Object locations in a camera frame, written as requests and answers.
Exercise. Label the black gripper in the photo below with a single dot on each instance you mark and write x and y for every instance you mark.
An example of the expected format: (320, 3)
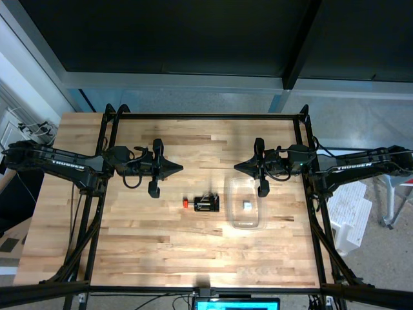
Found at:
(274, 164)
(142, 168)

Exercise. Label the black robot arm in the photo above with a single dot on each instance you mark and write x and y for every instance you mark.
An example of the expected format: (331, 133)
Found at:
(64, 163)
(355, 168)

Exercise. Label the small white block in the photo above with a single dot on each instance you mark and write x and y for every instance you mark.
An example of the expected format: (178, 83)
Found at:
(247, 204)

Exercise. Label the black clamp fixture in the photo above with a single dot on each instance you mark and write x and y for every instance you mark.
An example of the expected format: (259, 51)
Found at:
(206, 207)

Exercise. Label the clear plastic tub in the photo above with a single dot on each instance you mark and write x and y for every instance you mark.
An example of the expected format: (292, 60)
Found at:
(245, 223)

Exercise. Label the white foam packing block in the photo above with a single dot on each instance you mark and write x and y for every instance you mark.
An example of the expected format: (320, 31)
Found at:
(351, 213)

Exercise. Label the blue laptop screen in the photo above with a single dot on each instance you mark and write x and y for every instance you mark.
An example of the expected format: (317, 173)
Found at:
(235, 305)

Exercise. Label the grey metal stand leg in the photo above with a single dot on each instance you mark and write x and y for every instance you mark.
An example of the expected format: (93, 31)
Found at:
(389, 206)

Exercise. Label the brown cardboard box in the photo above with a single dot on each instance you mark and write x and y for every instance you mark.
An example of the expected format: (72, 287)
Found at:
(16, 231)

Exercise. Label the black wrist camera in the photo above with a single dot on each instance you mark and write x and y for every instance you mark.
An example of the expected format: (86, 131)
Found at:
(117, 155)
(300, 155)

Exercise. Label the grey aluminium window frame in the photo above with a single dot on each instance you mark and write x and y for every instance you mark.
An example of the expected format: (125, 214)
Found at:
(193, 79)

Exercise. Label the black wall post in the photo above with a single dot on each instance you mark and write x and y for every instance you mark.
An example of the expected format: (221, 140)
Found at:
(300, 48)

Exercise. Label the black aluminium table frame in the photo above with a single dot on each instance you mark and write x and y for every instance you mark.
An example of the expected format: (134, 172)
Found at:
(38, 293)

